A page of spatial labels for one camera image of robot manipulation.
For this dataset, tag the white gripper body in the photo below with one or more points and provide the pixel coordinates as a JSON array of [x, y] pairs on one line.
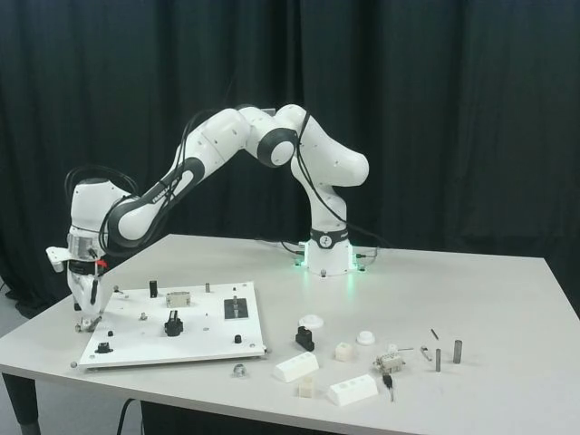
[[86, 290]]

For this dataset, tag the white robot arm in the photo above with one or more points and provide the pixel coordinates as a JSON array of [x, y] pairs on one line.
[[217, 136]]

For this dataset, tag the white long peg holder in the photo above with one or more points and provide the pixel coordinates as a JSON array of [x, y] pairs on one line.
[[353, 389], [296, 366]]

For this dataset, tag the thin metal peg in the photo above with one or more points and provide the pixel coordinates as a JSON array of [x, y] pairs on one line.
[[438, 360]]

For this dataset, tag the metal square peg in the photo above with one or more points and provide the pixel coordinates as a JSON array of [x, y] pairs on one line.
[[457, 351]]

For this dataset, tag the thin black rod red tag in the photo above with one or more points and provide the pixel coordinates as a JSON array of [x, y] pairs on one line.
[[93, 290]]

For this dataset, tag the metal bolt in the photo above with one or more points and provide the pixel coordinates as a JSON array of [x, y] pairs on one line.
[[86, 324]]

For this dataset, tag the white flat mounting plate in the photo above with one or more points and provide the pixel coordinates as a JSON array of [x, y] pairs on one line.
[[56, 256]]

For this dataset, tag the white task board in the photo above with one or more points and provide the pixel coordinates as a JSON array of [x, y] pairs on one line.
[[136, 335]]

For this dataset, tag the dark grey table leg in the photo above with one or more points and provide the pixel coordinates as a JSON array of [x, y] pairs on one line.
[[20, 403]]

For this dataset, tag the black D-SUB plug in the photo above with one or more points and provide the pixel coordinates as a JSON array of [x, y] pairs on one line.
[[304, 339]]

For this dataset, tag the white large gear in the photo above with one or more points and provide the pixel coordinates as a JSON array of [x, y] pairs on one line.
[[312, 321]]

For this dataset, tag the white cube holder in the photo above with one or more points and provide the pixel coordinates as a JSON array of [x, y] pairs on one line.
[[306, 388], [343, 351]]

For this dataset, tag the white medium gear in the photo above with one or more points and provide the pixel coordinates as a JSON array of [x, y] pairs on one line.
[[364, 337]]

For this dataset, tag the beige metal connector plug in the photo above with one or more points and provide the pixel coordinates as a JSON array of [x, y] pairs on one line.
[[385, 362]]

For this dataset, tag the white small gear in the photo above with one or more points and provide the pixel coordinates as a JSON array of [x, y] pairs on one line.
[[392, 348]]

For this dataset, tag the black USB plug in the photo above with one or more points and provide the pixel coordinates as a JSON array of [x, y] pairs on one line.
[[387, 380]]

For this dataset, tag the small metal clip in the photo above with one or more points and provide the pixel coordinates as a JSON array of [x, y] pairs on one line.
[[423, 352]]

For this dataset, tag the black curtain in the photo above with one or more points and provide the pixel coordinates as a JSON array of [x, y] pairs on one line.
[[408, 90]]

